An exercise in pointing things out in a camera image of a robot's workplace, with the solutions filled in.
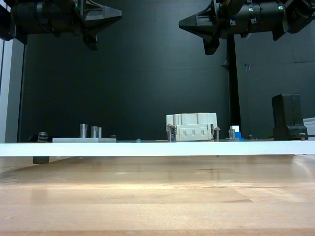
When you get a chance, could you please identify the grey metal bar plate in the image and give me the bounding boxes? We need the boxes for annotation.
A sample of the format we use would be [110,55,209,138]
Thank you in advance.
[52,137,117,143]

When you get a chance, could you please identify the beige multi-pin connector housing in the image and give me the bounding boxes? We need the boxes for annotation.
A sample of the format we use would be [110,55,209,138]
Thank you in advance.
[165,112,219,142]

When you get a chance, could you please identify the small metal clamp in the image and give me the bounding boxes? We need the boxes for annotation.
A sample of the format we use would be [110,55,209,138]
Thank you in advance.
[225,125,235,142]

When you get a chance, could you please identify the small blue white connector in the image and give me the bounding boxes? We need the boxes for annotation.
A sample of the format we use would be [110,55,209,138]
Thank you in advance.
[232,125,243,141]

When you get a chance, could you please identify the black connector housing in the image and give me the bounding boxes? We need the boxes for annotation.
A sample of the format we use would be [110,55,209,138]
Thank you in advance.
[269,94,309,141]

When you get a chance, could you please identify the white task board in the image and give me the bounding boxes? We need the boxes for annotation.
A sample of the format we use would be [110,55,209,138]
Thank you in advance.
[0,138,315,157]

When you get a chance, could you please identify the black board foot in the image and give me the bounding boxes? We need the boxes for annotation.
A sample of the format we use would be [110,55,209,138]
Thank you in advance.
[32,156,50,165]

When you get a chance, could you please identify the black wall post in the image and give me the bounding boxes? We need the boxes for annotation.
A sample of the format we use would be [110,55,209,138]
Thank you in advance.
[220,34,241,141]

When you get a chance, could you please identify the grey window frame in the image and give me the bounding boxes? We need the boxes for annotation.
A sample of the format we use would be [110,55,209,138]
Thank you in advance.
[0,38,25,143]

